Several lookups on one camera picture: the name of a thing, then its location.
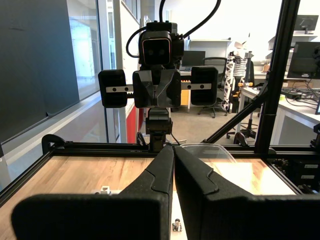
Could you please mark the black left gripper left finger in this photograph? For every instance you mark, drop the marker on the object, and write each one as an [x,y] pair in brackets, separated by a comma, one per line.
[100,217]

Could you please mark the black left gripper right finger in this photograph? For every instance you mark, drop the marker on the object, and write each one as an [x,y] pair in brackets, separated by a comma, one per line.
[237,217]

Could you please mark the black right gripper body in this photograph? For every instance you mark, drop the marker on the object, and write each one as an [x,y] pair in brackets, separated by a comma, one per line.
[112,82]

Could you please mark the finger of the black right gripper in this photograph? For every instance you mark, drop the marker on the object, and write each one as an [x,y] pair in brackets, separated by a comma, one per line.
[143,92]
[170,92]

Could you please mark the clear plastic container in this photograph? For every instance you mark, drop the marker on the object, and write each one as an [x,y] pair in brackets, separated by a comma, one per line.
[212,150]

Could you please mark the yellow drawer cabinet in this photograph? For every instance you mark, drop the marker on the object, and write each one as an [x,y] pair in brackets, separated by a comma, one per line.
[185,98]

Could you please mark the black office chair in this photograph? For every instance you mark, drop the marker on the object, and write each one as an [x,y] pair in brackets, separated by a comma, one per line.
[215,62]

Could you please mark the white lattice structure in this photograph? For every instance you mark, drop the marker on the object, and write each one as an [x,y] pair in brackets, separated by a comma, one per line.
[228,75]

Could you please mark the white partition board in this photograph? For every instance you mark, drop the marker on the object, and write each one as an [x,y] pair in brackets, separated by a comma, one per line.
[131,15]

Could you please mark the black box with white labels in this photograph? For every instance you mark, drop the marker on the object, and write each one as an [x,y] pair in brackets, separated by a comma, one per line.
[307,175]

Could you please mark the black stool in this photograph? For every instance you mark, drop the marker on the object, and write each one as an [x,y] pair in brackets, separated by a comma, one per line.
[247,128]

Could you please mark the green tape roll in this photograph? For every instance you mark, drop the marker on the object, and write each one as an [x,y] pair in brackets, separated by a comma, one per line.
[282,97]

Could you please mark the large black computer monitor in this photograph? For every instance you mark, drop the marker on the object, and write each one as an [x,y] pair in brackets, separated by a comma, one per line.
[305,60]

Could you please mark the small black computer monitor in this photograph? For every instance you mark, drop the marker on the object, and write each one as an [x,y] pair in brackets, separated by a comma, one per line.
[306,22]

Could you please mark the small blue connector mount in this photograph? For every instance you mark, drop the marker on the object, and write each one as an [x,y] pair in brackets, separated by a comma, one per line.
[105,191]

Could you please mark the red wall panel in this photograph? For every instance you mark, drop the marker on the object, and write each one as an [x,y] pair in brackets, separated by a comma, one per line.
[131,125]

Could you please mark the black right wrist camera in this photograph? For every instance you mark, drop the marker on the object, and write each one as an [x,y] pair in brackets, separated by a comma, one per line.
[156,50]

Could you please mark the black aluminium frame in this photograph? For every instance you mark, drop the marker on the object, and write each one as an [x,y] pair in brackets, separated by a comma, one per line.
[100,146]

